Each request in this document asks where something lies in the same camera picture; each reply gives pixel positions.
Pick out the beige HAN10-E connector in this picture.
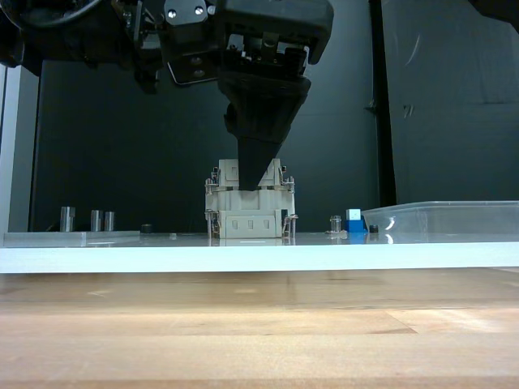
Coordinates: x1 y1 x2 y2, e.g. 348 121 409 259
205 158 297 191

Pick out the beige connector base housing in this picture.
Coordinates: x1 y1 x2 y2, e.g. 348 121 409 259
204 187 300 240

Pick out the white board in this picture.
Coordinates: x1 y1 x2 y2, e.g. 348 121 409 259
0 231 519 273

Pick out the grey metal plate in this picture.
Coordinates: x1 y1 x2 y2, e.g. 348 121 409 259
2 229 142 248

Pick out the clear plastic tub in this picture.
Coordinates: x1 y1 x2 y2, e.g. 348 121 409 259
362 201 519 245

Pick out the black camera cable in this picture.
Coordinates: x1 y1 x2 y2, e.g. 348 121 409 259
2 0 171 32

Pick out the notched silver metal post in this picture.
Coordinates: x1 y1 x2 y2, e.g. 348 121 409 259
60 206 77 233

